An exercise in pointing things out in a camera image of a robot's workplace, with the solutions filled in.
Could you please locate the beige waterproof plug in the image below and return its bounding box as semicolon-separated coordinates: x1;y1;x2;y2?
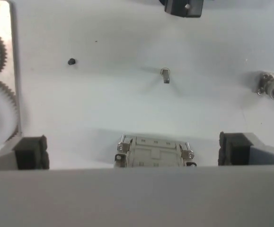
114;134;196;169

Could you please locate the thin metal square peg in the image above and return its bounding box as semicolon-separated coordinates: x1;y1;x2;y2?
160;68;172;84

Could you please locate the white task board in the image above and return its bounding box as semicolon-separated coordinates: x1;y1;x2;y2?
0;0;274;170

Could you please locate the black D-SUB plug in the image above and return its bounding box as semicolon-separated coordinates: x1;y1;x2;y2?
159;0;204;18

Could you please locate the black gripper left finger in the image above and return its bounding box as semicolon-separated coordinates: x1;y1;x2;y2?
0;134;50;170

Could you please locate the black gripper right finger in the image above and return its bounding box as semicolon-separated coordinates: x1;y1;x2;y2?
218;131;274;166

